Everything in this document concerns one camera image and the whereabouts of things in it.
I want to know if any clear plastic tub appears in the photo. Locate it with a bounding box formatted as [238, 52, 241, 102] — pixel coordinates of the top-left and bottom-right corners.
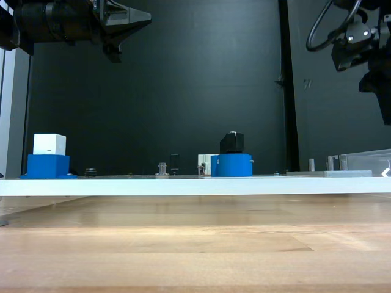
[328, 148, 391, 178]

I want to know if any grey metal peg plate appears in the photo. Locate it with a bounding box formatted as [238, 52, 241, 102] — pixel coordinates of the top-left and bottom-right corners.
[286, 170, 374, 178]

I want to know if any white cube plug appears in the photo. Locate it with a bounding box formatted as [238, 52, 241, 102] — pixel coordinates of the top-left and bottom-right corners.
[32, 132, 68, 156]

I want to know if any blue square socket base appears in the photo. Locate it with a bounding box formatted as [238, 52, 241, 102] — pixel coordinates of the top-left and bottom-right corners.
[19, 153, 78, 180]

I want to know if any white base board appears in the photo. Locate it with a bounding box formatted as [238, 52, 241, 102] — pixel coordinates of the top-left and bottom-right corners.
[0, 175, 391, 197]

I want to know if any black block plug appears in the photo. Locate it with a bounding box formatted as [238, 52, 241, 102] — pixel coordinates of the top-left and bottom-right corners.
[219, 131, 246, 154]

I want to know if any blue round socket base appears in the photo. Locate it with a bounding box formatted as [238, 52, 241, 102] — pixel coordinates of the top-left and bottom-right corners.
[211, 153, 254, 178]

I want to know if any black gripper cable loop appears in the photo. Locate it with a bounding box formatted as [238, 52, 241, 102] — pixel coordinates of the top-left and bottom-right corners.
[305, 0, 363, 52]

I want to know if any black metal frame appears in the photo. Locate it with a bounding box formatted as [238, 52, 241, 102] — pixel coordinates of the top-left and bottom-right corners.
[274, 0, 302, 172]

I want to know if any grey aluminium partition frame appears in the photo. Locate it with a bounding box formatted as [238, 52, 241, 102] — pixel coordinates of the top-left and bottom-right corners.
[0, 48, 31, 179]

